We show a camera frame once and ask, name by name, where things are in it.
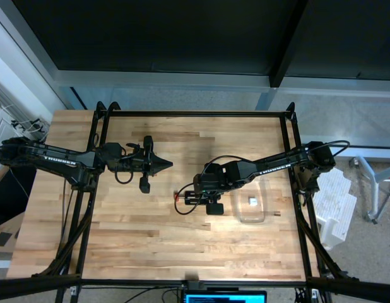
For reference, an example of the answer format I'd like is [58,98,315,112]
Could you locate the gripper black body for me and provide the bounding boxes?
[194,171,225,217]
[131,135,156,194]

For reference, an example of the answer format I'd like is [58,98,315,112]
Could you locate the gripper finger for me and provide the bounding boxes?
[153,151,174,165]
[154,163,174,175]

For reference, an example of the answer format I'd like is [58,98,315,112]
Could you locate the black clamp with orange knob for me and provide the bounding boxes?
[174,188,211,206]

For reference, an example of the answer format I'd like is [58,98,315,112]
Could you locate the clear plastic tub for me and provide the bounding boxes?
[230,176,273,227]

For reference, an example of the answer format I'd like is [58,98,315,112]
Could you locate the laptop screen with blue edge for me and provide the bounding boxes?
[181,290,268,303]

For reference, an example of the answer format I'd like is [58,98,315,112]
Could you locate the white stepped foam block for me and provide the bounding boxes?
[312,167,358,252]

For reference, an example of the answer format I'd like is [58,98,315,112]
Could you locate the black bin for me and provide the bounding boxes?
[0,166,37,222]

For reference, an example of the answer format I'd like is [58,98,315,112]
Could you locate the cardboard box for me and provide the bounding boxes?
[0,210,26,254]

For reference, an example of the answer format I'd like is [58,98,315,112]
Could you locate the grey metal stand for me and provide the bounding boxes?
[349,155,390,225]

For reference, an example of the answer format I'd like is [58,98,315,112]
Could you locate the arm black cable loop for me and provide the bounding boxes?
[173,184,203,216]
[114,151,135,185]

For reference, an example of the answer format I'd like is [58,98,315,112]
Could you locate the black metal table frame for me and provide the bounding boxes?
[0,100,390,303]

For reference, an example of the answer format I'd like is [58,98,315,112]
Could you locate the black camera on frame mount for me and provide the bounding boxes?
[181,273,204,290]

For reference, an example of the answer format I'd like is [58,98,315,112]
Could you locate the thin black looped cable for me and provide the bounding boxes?
[160,285,184,303]

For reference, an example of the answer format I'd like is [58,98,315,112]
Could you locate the tangled black white cables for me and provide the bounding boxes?
[5,117,47,140]

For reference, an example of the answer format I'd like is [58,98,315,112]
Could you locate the black overhead post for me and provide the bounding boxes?
[269,0,309,88]

